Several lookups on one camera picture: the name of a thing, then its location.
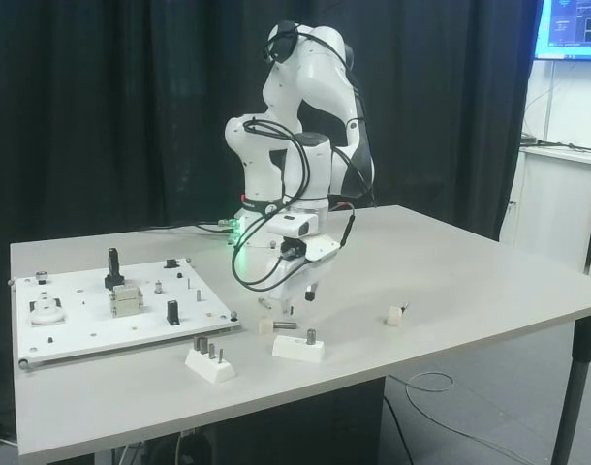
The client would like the black table leg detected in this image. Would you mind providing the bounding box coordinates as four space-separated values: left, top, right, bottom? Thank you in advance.
551 309 591 465

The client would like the white round peg holder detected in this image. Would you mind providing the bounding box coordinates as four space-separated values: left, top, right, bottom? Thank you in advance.
271 332 327 363

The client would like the blue screen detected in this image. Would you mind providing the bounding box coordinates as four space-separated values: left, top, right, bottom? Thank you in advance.
532 0 591 62

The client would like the flat white mount plate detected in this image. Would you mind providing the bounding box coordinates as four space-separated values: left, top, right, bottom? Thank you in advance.
302 235 341 264

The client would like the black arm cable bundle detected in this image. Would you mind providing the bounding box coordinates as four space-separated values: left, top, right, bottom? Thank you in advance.
231 21 379 295

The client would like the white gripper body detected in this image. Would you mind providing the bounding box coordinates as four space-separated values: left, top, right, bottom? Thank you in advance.
267 257 331 304

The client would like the black D-SUB plug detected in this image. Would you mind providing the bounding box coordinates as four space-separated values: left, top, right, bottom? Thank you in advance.
104 246 125 292

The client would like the white task board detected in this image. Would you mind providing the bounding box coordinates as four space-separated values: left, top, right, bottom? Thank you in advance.
7 256 243 374

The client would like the white cabinet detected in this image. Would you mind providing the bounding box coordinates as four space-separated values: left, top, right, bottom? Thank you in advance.
498 142 591 282

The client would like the black base cable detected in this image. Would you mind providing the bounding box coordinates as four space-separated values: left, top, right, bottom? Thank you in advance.
152 220 236 236

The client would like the white square peg holder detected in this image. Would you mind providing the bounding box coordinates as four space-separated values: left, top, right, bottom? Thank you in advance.
183 338 237 385

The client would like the black curtain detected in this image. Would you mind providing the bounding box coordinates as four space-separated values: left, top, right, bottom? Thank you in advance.
0 0 542 272

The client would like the white large gear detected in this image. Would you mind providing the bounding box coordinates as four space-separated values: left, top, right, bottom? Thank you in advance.
29 307 68 331

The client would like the small white sensor box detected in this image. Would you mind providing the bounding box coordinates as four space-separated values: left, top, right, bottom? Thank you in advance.
267 214 320 239

